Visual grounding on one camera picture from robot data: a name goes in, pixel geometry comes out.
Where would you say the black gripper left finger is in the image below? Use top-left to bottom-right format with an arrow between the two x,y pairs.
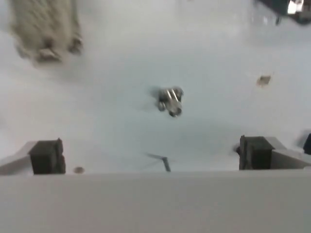
0,137 -> 67,176

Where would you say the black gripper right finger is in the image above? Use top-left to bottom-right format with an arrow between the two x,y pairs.
239,134 -> 311,171

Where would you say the white task board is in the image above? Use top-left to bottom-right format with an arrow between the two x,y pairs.
0,0 -> 311,175

